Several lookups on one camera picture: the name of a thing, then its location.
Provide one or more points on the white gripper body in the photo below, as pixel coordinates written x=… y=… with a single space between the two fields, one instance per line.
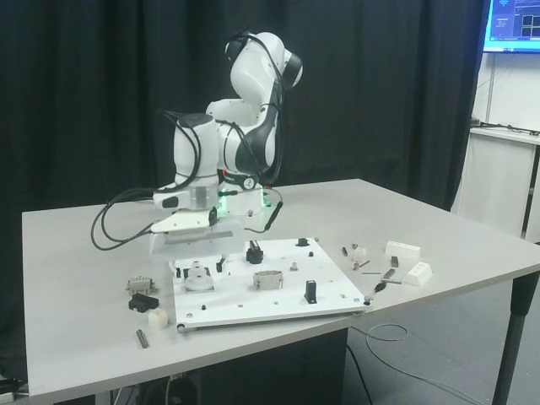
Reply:
x=198 y=246

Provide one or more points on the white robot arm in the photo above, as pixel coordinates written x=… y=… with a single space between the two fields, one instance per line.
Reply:
x=249 y=84

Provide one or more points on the white medium gear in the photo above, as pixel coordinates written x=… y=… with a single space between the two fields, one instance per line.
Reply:
x=197 y=266

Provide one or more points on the white large gear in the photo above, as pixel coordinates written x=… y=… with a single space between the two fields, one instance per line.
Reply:
x=198 y=284

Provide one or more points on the white small gear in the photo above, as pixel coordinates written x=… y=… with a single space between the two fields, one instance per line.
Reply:
x=359 y=255

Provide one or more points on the black waterproof plug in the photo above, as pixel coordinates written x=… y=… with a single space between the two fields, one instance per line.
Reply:
x=254 y=254

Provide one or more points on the grey metal connector plug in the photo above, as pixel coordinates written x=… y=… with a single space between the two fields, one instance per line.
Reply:
x=141 y=284

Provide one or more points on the black D-SUB plug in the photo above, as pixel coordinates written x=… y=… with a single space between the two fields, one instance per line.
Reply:
x=143 y=303

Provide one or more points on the small white holder block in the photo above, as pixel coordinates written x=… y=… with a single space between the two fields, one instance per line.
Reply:
x=158 y=319

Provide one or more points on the white task board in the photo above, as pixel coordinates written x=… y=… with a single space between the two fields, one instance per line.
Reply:
x=270 y=306

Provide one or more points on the dark metal round peg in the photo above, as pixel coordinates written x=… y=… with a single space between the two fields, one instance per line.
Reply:
x=140 y=338

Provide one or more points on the small metal bolt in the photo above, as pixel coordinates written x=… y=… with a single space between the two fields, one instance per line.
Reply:
x=357 y=265

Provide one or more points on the grey USB plug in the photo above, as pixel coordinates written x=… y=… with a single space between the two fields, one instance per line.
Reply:
x=389 y=275

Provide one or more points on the black square peg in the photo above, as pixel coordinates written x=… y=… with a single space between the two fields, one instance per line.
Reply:
x=394 y=261

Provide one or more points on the long white peg holder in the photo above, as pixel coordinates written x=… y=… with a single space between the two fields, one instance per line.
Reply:
x=403 y=250

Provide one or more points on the black curtain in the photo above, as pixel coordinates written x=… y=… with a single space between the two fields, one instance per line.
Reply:
x=105 y=84

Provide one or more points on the sloped white peg holder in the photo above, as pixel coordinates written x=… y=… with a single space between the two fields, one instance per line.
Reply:
x=417 y=274

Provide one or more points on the white cabinet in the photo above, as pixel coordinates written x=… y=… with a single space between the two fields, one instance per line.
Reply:
x=502 y=181

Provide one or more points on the black table leg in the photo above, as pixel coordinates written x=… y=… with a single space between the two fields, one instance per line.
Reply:
x=512 y=337

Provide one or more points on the blue screen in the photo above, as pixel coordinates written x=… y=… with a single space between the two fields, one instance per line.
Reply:
x=512 y=25

